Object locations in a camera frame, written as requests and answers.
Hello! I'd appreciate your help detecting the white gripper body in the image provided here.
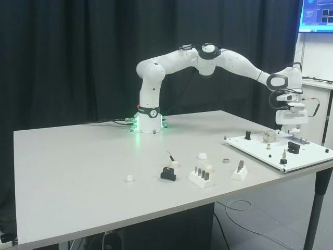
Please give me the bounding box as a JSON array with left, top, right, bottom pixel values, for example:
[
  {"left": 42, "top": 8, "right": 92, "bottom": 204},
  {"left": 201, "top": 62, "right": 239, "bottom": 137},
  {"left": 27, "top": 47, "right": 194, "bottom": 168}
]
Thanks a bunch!
[{"left": 275, "top": 109, "right": 310, "bottom": 126}]

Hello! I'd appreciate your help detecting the white cabinet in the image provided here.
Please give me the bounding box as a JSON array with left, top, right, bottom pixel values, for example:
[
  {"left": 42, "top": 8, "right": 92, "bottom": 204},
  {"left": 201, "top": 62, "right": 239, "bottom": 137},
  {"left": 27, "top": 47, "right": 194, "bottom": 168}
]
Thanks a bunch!
[{"left": 299, "top": 77, "right": 333, "bottom": 151}]

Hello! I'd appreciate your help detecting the white task board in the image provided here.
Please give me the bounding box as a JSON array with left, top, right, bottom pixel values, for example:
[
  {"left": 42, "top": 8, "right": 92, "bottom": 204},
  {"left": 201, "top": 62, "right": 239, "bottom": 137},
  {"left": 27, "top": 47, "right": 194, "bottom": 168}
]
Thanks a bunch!
[{"left": 222, "top": 129, "right": 333, "bottom": 174}]

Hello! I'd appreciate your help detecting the white square peg holder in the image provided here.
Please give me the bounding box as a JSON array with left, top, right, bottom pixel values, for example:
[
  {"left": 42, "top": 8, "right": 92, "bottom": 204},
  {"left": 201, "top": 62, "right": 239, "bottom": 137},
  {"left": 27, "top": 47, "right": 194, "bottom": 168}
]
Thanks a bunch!
[{"left": 230, "top": 166, "right": 248, "bottom": 181}]

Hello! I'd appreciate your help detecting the black table leg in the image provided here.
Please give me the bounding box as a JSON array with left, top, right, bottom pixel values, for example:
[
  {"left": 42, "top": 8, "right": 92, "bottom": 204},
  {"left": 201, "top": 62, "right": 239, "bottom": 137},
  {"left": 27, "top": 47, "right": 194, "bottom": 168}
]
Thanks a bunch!
[{"left": 303, "top": 169, "right": 330, "bottom": 250}]

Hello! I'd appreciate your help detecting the white round peg holder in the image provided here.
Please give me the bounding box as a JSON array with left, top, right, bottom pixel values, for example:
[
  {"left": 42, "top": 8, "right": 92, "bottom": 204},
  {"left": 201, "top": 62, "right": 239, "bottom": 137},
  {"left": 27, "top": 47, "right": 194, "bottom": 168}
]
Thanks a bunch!
[{"left": 187, "top": 170, "right": 215, "bottom": 189}]

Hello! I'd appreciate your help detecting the blue screen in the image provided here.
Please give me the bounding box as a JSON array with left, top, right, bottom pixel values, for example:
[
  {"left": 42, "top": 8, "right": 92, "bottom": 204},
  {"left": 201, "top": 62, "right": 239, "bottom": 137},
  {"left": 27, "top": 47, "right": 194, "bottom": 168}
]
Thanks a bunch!
[{"left": 298, "top": 0, "right": 333, "bottom": 33}]

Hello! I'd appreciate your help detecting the black D-SUB plug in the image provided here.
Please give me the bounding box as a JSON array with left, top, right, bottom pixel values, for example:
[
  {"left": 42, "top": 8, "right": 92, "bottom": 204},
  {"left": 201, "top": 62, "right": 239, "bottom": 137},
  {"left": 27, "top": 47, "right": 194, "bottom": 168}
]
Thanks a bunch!
[{"left": 160, "top": 166, "right": 180, "bottom": 182}]

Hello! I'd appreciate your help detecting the black curtain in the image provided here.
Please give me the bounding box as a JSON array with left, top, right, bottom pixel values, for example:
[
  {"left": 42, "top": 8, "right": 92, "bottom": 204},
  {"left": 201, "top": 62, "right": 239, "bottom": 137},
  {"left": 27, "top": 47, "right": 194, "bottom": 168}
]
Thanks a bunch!
[{"left": 0, "top": 0, "right": 304, "bottom": 236}]

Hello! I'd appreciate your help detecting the white power strip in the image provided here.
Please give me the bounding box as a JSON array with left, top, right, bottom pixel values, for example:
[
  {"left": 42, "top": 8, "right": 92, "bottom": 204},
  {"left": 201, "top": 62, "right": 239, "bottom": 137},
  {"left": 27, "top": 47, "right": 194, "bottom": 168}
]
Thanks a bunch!
[{"left": 0, "top": 233, "right": 14, "bottom": 248}]

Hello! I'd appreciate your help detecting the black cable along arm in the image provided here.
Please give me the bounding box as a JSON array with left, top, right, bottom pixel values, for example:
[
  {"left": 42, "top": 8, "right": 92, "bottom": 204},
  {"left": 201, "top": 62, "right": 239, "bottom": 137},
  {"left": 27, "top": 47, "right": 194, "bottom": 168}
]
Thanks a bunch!
[{"left": 179, "top": 43, "right": 304, "bottom": 110}]

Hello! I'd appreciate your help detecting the grey floor cable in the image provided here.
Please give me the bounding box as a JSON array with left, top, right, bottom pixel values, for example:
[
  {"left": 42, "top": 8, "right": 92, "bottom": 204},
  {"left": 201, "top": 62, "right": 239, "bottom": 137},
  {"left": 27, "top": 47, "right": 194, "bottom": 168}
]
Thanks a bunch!
[{"left": 215, "top": 199, "right": 310, "bottom": 250}]

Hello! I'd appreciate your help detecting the black floor cable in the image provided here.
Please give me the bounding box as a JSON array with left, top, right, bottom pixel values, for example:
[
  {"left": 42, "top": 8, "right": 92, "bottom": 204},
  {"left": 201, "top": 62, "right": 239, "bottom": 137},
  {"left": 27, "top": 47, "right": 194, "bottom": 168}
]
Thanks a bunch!
[{"left": 213, "top": 212, "right": 228, "bottom": 250}]

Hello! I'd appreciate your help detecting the black base cable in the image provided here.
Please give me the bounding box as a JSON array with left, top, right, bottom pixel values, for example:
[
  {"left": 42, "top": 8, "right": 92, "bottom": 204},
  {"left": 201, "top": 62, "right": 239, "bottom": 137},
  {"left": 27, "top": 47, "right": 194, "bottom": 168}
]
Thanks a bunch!
[{"left": 88, "top": 118, "right": 136, "bottom": 126}]

